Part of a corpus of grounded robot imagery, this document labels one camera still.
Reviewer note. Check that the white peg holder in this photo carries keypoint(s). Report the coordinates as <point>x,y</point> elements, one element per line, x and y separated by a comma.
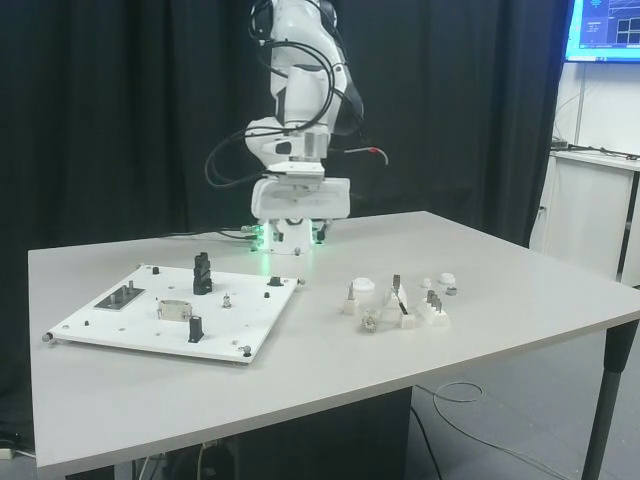
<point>392,302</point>
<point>434,315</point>

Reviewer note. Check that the white power strip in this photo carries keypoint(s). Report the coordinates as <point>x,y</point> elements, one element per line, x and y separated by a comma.
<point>7,453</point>

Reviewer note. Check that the white task board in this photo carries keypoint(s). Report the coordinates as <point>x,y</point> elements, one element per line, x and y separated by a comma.
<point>150,330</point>

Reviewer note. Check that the black D-SUB plug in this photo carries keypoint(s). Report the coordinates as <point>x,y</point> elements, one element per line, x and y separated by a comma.
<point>201,274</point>

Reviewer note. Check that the black Ethernet plug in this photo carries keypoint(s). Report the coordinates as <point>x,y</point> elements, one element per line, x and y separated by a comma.
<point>399,305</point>

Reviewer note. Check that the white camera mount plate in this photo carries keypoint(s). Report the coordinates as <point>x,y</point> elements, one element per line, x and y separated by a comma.
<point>297,169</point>

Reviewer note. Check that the white plug holder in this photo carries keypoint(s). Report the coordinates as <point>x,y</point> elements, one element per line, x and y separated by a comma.
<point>408,321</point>
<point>350,305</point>

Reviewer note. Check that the white cabinet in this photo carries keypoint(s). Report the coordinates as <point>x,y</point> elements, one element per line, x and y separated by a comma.
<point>585,220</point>

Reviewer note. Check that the metal USB plug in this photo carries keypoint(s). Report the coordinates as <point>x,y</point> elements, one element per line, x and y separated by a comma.
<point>351,289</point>

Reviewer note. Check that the black table leg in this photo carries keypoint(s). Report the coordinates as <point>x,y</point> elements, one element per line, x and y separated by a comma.
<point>607,390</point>

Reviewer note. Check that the blue screen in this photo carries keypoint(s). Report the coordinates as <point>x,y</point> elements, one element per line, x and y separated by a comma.
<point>605,30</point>

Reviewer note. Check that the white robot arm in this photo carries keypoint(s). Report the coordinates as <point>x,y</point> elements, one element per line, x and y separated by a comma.
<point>300,90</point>

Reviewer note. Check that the white medium gear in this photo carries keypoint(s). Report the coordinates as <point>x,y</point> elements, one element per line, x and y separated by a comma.
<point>446,278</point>

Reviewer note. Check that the large metal square peg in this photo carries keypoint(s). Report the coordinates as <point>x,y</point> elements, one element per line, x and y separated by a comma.
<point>396,282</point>

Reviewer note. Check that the black curtain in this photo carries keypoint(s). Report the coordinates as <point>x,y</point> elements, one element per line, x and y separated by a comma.
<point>100,100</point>

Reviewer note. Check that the white large gear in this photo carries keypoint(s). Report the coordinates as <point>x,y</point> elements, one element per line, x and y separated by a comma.
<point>363,287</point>

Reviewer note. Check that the metal waterproof plug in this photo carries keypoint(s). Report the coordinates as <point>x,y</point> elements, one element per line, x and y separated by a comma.
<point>369,320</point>

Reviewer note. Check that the white small gear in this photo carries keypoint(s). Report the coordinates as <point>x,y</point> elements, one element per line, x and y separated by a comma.
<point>426,283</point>

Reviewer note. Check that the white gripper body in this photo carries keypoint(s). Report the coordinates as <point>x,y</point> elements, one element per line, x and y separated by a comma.
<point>300,200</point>

